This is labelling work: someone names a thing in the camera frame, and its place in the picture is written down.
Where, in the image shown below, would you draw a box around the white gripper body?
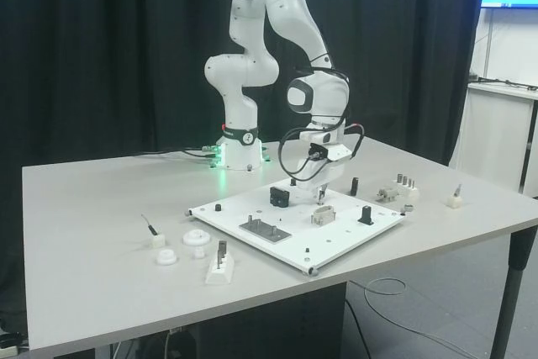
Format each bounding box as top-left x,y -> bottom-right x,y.
296,156 -> 338,195

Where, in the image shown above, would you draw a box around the black rod with red tag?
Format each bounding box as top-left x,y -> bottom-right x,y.
344,121 -> 366,162

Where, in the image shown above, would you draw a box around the white task board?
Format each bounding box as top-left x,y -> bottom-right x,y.
184,184 -> 408,277

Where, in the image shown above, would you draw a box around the grey D-SUB plug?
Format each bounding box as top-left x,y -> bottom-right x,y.
374,186 -> 398,203

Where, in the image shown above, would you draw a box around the white round peg holder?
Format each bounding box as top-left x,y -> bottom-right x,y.
390,177 -> 422,201

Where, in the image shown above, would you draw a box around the metal square peg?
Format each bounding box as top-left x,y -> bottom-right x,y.
216,240 -> 229,270

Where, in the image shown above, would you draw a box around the white large gear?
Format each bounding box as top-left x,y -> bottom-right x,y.
182,228 -> 211,247

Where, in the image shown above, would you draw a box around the white square peg holder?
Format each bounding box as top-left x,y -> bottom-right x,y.
204,255 -> 237,286

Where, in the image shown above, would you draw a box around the white medium gear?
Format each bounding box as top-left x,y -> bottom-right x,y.
155,249 -> 178,267

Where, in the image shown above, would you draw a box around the white cabinet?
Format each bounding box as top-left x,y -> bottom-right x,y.
448,81 -> 538,199

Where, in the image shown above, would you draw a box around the dark grey table leg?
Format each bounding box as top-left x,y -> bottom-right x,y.
490,230 -> 529,359

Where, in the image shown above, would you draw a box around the black curtain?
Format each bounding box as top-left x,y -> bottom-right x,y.
0,0 -> 491,335

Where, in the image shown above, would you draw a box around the black looped camera cable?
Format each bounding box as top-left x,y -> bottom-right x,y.
278,125 -> 323,179

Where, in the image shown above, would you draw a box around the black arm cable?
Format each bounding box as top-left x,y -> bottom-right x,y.
217,0 -> 352,124

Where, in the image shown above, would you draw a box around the black base cables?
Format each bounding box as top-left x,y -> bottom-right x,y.
138,146 -> 222,163

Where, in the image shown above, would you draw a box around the black plug with thin wire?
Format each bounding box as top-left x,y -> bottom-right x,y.
140,214 -> 158,238

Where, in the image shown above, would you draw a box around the grey floor cable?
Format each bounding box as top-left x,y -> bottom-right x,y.
362,277 -> 498,356

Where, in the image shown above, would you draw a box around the black cables on cabinet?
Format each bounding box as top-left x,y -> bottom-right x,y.
467,75 -> 538,93

